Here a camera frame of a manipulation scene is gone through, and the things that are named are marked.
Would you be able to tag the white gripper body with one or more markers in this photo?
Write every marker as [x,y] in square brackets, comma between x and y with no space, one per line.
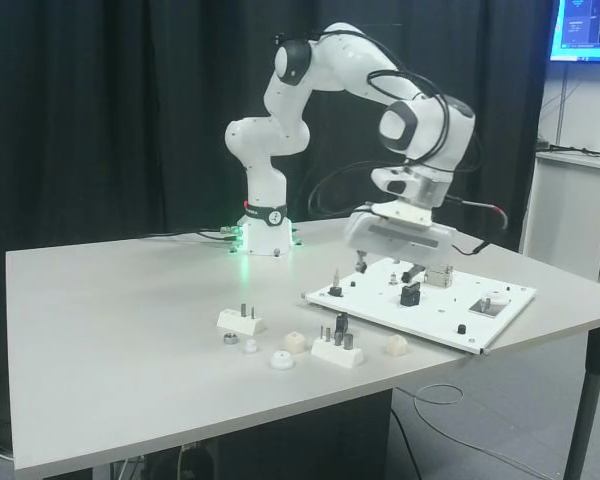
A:
[395,239]

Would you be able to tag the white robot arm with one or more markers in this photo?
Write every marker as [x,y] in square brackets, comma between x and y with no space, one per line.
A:
[350,60]

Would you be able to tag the white medium gear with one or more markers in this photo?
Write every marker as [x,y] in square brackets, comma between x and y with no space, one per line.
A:
[281,361]

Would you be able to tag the white small gear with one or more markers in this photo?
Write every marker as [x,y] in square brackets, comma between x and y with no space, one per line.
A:
[250,346]

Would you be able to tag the black D-SUB plug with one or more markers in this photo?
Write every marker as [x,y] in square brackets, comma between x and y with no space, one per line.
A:
[410,295]

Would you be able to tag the metal socket block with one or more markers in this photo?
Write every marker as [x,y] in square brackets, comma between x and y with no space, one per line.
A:
[442,279]

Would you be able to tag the metal BNC plug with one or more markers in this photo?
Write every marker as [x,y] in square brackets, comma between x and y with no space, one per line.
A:
[336,282]

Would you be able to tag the white task board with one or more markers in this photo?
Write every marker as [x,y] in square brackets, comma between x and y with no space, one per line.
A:
[430,312]

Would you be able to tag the cream block holder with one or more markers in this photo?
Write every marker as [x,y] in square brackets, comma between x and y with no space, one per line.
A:
[399,346]
[295,342]

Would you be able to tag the slim metal round peg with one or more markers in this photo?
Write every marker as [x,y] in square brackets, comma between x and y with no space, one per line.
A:
[321,333]
[328,335]

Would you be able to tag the white holder with plug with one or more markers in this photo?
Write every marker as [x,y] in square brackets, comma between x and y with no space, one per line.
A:
[335,354]

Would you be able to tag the white holder with two pegs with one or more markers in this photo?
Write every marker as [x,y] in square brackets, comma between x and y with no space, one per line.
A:
[240,322]

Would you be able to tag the metal bolt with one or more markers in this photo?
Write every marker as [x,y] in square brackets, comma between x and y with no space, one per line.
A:
[230,338]

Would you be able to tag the white cabinet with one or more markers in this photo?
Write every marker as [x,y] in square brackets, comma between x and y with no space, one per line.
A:
[575,215]

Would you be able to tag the black table leg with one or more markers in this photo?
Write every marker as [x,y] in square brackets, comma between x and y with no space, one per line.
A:
[587,400]

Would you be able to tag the black curtain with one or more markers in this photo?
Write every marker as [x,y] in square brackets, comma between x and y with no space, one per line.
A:
[130,125]

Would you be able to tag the blue screen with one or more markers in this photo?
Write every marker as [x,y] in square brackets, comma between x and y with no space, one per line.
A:
[585,30]

